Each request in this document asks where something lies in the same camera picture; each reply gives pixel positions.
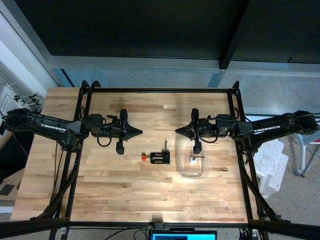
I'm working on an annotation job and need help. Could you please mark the grey metal stand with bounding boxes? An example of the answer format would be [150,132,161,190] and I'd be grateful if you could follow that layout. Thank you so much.
[291,132,320,179]

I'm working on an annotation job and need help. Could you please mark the clear plastic tub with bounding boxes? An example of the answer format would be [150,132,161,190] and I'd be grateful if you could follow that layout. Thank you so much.
[177,136,209,180]

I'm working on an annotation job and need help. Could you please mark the black metal frame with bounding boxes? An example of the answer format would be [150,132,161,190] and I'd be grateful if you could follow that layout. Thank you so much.
[0,79,320,240]

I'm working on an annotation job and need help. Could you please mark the tangled power cables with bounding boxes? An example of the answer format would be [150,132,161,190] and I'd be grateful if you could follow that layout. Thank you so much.
[12,92,46,107]

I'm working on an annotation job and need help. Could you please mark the brown cardboard box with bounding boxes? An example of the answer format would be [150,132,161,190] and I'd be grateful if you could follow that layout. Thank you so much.
[0,167,26,201]

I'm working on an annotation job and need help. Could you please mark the white foam block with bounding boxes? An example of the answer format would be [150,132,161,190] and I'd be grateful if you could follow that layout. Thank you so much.
[252,138,290,200]

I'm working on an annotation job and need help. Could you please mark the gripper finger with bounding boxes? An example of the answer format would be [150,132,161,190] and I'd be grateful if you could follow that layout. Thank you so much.
[174,122,194,134]
[125,123,144,134]
[125,131,144,142]
[174,131,194,142]

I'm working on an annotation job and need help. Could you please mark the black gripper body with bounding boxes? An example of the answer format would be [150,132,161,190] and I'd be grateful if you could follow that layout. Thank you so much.
[105,108,130,156]
[191,108,217,155]

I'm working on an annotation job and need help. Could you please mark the black vise with orange knob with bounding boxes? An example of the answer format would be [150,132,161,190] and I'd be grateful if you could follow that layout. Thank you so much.
[141,150,171,166]

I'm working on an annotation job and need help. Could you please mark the laptop screen with blue edge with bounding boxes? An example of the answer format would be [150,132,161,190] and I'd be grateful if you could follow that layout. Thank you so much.
[149,230,218,240]

